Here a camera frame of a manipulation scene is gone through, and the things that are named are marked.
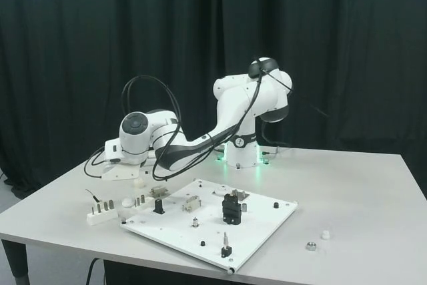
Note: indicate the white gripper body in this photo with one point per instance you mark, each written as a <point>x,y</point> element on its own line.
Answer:
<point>121,171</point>

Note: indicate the white medium gear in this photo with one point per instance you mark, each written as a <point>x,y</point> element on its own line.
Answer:
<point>127,202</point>

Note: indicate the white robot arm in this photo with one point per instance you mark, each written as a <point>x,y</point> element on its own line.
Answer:
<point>233,104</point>

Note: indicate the white large gear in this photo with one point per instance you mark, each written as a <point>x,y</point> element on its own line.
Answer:
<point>220,192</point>

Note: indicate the white small gear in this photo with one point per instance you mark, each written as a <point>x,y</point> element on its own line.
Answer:
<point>325,234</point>

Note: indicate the small white ribbed holder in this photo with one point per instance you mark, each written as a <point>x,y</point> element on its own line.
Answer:
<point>139,183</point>

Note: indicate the metal peg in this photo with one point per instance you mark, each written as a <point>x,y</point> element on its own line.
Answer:
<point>110,205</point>
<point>142,199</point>
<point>136,201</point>
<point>103,206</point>

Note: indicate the metal rectangular connector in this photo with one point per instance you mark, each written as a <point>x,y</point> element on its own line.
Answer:
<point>157,193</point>

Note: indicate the small black plug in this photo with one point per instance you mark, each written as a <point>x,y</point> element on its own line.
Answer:
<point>158,207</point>

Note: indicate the long white peg holder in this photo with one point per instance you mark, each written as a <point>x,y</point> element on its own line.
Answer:
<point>101,218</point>

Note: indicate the metal BNC plug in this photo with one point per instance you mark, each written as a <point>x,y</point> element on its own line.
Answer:
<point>195,222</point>

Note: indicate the white task board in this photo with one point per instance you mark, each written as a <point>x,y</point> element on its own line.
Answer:
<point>187,233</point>

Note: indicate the black box under table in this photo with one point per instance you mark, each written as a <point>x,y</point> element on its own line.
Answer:
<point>166,275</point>

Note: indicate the black D-SUB plug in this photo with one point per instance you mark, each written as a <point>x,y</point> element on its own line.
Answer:
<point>231,210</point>

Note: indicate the metal pin black base plug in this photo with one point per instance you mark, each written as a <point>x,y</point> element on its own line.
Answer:
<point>226,248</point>

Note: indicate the dark table leg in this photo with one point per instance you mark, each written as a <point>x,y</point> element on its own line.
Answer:
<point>15,261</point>

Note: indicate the black curtain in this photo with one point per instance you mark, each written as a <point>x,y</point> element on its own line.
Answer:
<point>100,31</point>

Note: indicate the metal hex nut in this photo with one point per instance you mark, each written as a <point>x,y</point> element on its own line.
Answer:
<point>312,246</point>

